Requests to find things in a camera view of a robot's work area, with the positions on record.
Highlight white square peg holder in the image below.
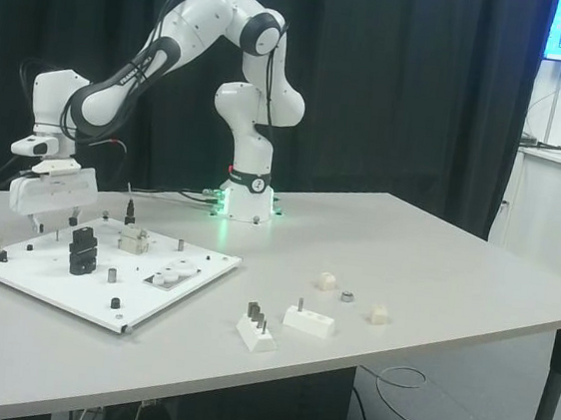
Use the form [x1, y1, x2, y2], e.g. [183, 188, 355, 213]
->
[233, 310, 282, 356]

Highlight white cabinet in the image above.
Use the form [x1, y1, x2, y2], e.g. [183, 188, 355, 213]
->
[482, 141, 561, 289]

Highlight black plug with thin cable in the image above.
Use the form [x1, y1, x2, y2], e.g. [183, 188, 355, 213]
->
[122, 182, 141, 226]

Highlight white round peg holder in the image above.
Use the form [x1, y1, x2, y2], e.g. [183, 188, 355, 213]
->
[280, 303, 339, 339]

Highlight black curtain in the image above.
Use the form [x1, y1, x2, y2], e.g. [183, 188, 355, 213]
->
[0, 0, 559, 420]

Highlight small white camera box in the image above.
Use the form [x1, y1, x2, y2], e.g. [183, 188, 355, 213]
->
[9, 132, 62, 161]

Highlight white large gear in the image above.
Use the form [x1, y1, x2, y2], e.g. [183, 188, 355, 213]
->
[172, 257, 198, 278]

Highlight black cables at arm foot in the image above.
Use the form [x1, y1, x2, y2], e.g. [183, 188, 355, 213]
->
[129, 183, 226, 211]

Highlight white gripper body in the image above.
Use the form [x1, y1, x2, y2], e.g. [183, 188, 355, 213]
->
[7, 160, 101, 224]

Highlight small white holder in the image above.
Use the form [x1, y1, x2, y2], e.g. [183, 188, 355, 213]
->
[366, 303, 391, 328]
[315, 271, 340, 293]

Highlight white task board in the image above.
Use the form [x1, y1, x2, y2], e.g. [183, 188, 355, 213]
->
[0, 204, 248, 349]

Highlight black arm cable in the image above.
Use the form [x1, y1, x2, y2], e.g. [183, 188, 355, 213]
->
[11, 0, 296, 171]

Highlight black D-SUB plug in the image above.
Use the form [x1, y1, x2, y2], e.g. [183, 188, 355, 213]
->
[66, 223, 102, 279]

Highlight grey floor cable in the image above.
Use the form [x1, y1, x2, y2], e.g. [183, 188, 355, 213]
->
[348, 360, 450, 420]

